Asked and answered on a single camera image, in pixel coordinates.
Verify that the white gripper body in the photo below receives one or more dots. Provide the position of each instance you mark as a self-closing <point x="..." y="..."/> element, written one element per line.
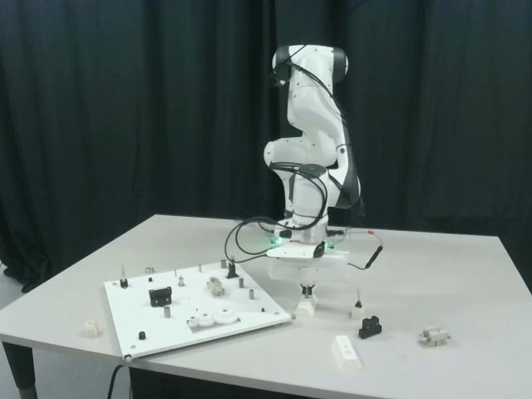
<point x="309" y="266"/>

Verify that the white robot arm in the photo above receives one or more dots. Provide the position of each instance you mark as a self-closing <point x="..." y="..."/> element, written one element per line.
<point x="311" y="124"/>

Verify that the thin dark metal peg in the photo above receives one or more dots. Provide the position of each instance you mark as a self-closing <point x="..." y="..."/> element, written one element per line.
<point x="358" y="299"/>

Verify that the small white peg holder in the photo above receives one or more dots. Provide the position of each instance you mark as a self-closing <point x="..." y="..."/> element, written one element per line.
<point x="357" y="313"/>

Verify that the black D-SUB plug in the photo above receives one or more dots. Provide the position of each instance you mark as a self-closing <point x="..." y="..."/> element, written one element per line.
<point x="370" y="327"/>

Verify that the long white holder with holes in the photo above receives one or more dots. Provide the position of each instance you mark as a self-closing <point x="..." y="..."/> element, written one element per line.
<point x="347" y="351"/>

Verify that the white large gear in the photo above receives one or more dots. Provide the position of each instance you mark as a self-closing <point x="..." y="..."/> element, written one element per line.
<point x="226" y="316"/>

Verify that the white medium gear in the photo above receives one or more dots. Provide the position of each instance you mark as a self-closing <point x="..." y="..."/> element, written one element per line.
<point x="206" y="320"/>

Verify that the white small gear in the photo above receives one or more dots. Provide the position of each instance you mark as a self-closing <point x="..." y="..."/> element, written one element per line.
<point x="193" y="322"/>

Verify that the beige connector plug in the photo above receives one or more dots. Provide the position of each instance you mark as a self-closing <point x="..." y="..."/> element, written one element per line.
<point x="433" y="336"/>

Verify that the white task board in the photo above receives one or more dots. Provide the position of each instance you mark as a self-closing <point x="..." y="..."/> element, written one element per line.
<point x="133" y="316"/>

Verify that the black curtain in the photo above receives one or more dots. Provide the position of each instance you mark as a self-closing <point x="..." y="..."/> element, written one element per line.
<point x="124" y="104"/>

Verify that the dark table leg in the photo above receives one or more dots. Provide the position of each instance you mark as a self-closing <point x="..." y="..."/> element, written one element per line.
<point x="18" y="370"/>

